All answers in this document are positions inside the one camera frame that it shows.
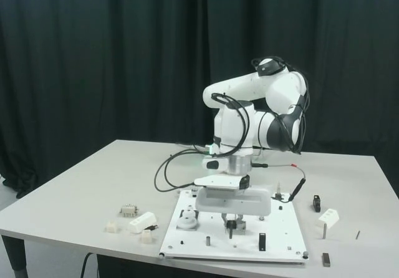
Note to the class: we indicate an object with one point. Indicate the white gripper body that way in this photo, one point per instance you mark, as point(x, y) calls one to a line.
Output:
point(233, 201)

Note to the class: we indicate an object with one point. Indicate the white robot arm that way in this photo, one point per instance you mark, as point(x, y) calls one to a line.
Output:
point(237, 81)

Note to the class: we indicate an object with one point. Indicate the white peg holder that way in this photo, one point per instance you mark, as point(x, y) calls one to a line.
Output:
point(328, 218)

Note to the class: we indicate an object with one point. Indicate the dark metal square peg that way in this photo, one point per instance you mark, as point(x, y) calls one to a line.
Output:
point(326, 259)

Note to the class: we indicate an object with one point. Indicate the white task board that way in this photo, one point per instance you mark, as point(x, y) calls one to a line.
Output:
point(237, 243)

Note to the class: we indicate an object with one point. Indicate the white small gear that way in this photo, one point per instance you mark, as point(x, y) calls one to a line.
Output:
point(188, 214)

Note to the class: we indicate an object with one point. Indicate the white large gear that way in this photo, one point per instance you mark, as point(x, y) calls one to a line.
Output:
point(187, 222)

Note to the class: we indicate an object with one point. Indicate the metal bolt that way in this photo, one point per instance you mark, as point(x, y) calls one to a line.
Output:
point(278, 190)

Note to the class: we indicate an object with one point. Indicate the black USB plug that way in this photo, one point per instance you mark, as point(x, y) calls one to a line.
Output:
point(152, 227)

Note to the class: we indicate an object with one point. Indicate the small white holder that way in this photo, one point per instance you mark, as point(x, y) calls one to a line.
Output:
point(113, 226)
point(147, 237)

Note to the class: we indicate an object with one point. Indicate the long white holder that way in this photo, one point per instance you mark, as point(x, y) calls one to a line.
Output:
point(141, 223)

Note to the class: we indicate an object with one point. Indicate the beige D-SUB plug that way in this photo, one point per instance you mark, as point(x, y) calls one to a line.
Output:
point(127, 212)

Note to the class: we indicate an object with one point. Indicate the black curtain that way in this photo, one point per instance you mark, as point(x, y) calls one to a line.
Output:
point(124, 56)

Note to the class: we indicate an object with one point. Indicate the black table leg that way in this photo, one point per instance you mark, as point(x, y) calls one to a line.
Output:
point(14, 256)

